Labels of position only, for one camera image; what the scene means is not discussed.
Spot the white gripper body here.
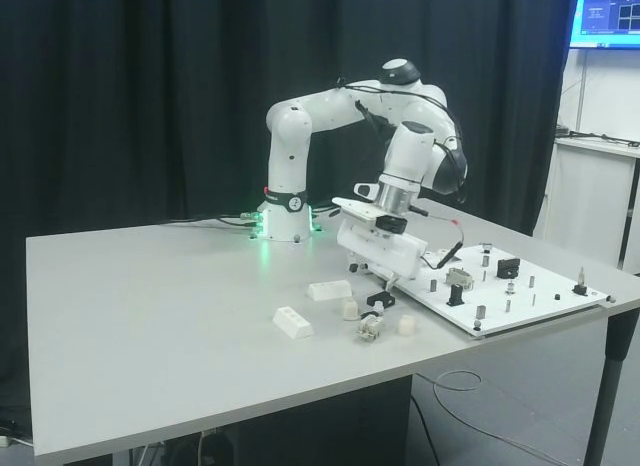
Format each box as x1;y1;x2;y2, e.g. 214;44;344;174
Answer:
337;219;430;281

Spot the small black block plug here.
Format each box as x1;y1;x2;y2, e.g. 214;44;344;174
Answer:
366;291;398;310

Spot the white holder with holes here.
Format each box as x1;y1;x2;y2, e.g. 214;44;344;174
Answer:
272;305;314;340
307;279;353;302

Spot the grey multi-pin waterproof plug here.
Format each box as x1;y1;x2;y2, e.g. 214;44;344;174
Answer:
353;313;390;343

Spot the white task board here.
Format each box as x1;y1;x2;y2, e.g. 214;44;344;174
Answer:
367;244;617;341

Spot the white cabinet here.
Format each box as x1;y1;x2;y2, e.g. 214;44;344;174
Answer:
542;135;640;276

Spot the dark table leg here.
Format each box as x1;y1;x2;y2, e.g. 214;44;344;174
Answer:
584;313;634;466

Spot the black curtain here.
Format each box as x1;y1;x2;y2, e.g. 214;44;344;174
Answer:
0;0;584;437

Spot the blue screen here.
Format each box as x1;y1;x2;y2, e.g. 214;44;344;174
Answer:
569;0;640;51

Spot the thin black rod on wire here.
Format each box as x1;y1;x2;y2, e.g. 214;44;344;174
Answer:
422;208;466;270

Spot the grey floor cable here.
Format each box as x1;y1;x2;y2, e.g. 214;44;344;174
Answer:
432;369;601;463

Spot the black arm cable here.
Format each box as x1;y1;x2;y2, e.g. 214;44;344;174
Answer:
337;78;469;203

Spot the black base cable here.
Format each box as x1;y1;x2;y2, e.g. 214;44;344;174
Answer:
164;213;262;228

